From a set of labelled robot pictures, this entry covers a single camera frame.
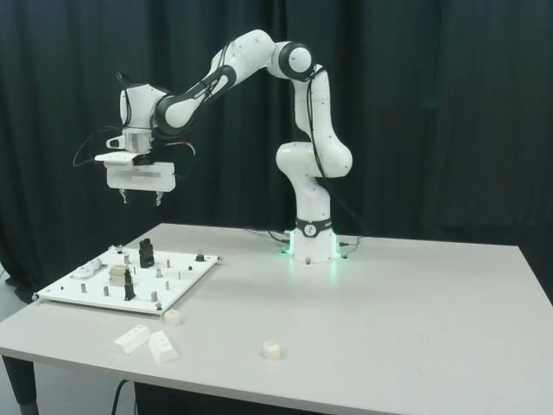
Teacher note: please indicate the black tall plug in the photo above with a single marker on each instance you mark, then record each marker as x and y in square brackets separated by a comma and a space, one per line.
[129, 287]

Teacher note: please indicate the black curtain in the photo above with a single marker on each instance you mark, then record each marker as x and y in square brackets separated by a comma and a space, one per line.
[432, 129]

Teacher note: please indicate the small white wrist camera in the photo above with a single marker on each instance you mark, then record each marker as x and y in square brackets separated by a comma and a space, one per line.
[116, 142]

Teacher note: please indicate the white large gear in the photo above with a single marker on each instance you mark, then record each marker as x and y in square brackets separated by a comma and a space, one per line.
[82, 272]

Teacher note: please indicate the metal bolt black base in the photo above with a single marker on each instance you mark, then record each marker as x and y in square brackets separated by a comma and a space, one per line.
[199, 256]

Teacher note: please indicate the white medium gear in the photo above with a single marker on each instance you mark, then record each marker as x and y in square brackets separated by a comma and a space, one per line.
[96, 264]

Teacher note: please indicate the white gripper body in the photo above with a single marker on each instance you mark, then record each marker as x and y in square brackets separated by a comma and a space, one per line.
[140, 177]

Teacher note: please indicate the white task board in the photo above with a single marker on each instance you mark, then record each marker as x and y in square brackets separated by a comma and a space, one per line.
[186, 281]

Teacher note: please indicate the flat white mounting plate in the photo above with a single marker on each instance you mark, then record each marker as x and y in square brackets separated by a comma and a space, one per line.
[113, 157]

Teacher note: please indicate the black table leg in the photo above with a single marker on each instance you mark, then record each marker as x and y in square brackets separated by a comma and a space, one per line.
[19, 384]

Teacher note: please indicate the black D-SUB plug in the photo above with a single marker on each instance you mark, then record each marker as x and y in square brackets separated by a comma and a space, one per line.
[146, 253]

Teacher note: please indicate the long white holder with holes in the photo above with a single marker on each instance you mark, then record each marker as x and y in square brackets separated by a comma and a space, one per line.
[163, 348]
[131, 340]

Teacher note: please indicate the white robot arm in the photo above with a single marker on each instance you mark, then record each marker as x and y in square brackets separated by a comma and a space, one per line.
[311, 194]

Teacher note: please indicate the small white cube holder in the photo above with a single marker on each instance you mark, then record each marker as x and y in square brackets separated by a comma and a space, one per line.
[272, 348]
[173, 317]

